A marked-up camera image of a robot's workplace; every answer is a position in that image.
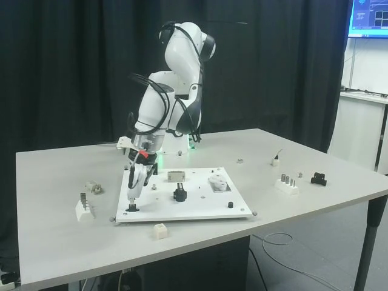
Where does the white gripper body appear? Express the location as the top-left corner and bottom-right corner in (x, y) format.
(126, 163), (152, 193)

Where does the white square peg holder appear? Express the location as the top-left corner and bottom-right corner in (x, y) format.
(73, 199), (96, 224)

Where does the white task board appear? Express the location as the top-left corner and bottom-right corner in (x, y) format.
(109, 166), (259, 225)

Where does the black under-table panel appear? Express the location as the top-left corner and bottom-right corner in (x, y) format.
(68, 235), (252, 291)

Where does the black curtain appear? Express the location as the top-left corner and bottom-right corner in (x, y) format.
(0, 0), (354, 273)

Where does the white round peg holder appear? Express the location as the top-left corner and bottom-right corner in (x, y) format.
(275, 178), (301, 198)

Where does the black D-SUB plug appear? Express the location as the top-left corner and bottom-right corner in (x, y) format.
(310, 172), (329, 186)

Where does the white cabinet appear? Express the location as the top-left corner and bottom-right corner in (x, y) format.
(335, 90), (388, 176)

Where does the black table leg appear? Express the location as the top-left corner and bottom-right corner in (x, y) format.
(353, 196), (383, 291)

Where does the blue screen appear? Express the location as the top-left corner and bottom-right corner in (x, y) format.
(347, 0), (388, 39)

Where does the thin black rod on wire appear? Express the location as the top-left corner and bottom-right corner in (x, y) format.
(127, 150), (150, 189)

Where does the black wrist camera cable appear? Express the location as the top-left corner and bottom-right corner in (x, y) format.
(126, 111), (138, 137)

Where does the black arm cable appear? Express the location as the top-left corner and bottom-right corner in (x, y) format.
(126, 20), (204, 144)

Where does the black floor cable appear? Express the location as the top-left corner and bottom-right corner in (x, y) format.
(248, 247), (275, 291)

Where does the grey floor cable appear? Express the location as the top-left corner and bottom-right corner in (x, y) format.
(262, 232), (364, 287)

